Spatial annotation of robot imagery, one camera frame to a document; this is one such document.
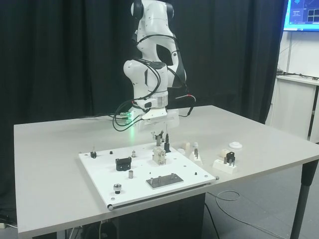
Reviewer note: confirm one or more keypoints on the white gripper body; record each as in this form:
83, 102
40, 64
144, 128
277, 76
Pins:
172, 119

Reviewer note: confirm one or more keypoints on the large metal square peg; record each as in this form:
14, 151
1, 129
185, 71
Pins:
158, 143

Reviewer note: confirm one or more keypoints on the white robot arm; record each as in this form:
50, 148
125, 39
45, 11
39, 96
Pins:
149, 32

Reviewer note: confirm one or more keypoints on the medium metal square peg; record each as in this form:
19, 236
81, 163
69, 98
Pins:
195, 152

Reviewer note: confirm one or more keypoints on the white square peg holder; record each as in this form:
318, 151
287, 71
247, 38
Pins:
200, 162

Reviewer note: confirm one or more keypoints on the thick metal round peg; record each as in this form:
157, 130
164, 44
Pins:
225, 161

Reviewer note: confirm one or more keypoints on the white round peg holder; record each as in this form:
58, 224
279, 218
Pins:
224, 169

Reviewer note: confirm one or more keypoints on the white medium gear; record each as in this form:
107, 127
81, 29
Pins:
180, 150

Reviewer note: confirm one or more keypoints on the cream plastic block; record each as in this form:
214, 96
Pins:
186, 145
223, 152

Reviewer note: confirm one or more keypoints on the white small gear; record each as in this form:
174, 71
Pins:
196, 145

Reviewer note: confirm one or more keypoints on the black plug with grey pin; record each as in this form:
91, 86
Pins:
93, 155

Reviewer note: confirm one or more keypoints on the white task board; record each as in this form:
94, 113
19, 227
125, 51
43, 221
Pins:
99, 174

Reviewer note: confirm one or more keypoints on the white large gear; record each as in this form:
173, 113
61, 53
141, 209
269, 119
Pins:
235, 146

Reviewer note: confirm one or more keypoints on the black D-SUB plug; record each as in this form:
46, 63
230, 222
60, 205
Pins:
231, 155

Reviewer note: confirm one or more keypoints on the black box under table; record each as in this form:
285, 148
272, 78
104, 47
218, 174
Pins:
162, 219

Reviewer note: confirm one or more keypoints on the white cabinet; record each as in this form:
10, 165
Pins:
289, 107

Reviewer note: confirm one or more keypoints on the black curtain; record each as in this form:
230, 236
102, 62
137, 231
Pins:
62, 62

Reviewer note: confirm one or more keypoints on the dark grey table leg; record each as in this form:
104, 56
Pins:
302, 199

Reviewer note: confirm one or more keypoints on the blue screen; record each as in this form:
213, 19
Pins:
301, 15

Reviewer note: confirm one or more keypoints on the white power strip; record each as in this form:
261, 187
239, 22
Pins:
2, 225

